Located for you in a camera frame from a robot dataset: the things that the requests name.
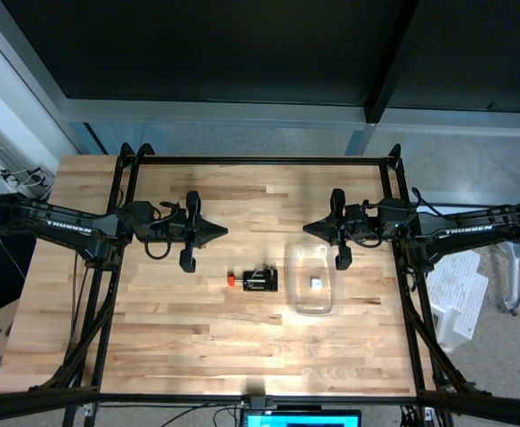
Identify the black vise with red knob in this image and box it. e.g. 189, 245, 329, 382
226, 266, 280, 294

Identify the white plastic step stool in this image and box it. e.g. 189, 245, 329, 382
425, 248, 492, 355

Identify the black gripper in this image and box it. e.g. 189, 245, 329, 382
143, 189, 230, 274
302, 188, 383, 272

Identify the bundle of loose cables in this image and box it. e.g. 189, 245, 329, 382
0, 165, 52, 190

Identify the black wall pillar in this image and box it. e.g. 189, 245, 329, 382
363, 0, 421, 125

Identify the clear plastic tub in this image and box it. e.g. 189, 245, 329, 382
285, 242, 344, 319

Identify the black metal frame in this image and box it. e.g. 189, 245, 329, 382
0, 141, 520, 427

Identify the RCA socket with braided cable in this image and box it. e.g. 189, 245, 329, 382
248, 264, 275, 284

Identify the grey metal stand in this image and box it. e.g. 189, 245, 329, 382
495, 230, 520, 318

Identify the screen with blue edge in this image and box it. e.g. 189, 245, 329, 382
240, 408, 362, 427

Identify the small black table camera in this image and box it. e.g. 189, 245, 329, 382
245, 385, 273, 409

